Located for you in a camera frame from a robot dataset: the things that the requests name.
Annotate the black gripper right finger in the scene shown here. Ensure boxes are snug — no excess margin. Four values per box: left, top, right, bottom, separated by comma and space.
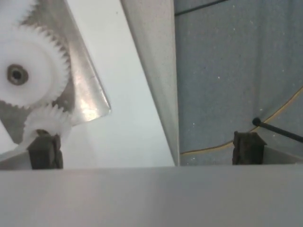
232, 131, 303, 166

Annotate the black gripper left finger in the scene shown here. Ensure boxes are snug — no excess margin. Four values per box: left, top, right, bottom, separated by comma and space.
0, 133, 64, 171

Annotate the white small gear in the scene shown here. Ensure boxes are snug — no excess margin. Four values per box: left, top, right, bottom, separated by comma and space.
22, 104, 71, 152

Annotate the white medium gear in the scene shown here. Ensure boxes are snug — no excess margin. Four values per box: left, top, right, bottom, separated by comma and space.
0, 25, 71, 111

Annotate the white large gear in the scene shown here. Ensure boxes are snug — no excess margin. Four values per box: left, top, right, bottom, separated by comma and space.
0, 0, 40, 29

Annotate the thin black rod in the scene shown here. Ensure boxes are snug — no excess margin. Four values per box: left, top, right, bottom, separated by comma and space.
252, 117, 303, 144

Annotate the white task board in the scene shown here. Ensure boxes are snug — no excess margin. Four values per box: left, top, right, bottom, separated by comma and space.
0, 0, 176, 171

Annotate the black floor cable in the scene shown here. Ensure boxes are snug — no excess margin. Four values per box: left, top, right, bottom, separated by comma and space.
174, 0, 220, 16

